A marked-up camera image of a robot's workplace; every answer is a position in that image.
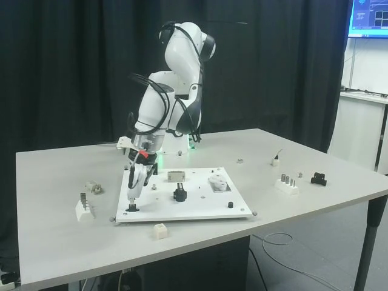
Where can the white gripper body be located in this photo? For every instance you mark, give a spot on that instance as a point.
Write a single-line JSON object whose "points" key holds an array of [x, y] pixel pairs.
{"points": [[141, 177]]}

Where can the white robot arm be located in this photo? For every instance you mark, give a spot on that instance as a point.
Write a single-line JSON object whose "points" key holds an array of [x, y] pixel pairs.
{"points": [[182, 45]]}

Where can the black cylindrical plug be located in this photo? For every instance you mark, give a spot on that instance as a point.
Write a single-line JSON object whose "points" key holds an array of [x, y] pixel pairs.
{"points": [[153, 171]]}

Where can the medium metal square peg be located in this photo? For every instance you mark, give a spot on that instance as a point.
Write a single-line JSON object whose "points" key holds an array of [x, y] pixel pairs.
{"points": [[87, 204]]}

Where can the large metal square peg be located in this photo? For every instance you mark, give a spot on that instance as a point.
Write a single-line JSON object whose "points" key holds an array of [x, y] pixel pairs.
{"points": [[82, 197]]}

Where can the white square peg holder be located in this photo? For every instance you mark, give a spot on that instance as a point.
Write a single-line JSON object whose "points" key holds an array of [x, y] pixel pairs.
{"points": [[85, 213]]}

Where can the white task board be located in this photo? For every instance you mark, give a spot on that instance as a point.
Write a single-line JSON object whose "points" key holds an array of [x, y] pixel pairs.
{"points": [[197, 209]]}

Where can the white medium gear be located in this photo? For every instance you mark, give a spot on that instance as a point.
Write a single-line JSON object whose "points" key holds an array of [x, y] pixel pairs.
{"points": [[221, 183]]}

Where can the black under-table panel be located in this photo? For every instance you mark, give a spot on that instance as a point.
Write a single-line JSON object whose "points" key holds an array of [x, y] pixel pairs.
{"points": [[182, 263]]}

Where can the white small gear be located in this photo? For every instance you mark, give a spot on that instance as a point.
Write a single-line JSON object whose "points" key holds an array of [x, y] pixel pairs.
{"points": [[224, 188]]}

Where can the black round knob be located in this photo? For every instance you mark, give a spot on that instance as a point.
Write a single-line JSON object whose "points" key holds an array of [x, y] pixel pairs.
{"points": [[230, 204]]}

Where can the small white holder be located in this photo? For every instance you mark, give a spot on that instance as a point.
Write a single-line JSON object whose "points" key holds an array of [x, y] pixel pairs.
{"points": [[276, 162]]}

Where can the black curtain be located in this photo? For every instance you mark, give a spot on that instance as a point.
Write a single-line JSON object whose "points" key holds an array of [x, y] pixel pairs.
{"points": [[60, 60]]}

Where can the large metal round peg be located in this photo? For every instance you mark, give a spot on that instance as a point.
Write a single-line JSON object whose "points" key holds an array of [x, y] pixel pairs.
{"points": [[282, 177]]}

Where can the white round peg holder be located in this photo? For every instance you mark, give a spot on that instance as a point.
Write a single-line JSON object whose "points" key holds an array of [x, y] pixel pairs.
{"points": [[286, 189]]}

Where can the black D-SUB plug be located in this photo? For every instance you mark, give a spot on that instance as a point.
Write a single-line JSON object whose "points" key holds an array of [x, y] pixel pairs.
{"points": [[319, 179]]}

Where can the white cabinet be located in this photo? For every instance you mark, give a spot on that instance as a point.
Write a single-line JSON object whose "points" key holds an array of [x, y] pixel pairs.
{"points": [[357, 136]]}

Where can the black table leg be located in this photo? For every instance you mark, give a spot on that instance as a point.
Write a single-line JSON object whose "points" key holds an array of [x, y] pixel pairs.
{"points": [[373, 215]]}

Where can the blue screen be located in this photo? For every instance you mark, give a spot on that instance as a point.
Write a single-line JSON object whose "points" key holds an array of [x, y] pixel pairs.
{"points": [[368, 18]]}

